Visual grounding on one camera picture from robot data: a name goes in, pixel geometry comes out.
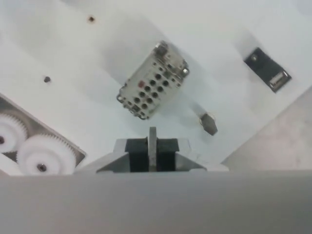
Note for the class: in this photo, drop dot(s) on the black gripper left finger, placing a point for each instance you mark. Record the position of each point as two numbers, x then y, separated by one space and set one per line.
136 156

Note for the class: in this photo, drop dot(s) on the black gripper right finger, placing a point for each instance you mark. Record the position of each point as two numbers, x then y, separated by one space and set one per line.
168 156

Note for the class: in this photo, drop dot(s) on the thin metal square peg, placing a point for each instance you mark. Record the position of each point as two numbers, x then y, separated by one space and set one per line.
153 146

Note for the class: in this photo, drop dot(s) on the medium metal square peg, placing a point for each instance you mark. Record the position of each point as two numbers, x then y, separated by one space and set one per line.
209 124

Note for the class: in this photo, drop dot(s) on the beige multi-pin connector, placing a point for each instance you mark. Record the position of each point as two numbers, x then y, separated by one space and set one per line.
151 83

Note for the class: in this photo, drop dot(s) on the white large gear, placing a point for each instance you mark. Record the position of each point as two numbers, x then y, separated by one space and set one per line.
48 151

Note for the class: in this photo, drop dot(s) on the white task board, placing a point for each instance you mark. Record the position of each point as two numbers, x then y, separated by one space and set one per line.
73 61

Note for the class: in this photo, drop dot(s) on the white medium gear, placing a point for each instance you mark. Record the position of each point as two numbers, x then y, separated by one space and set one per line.
12 131

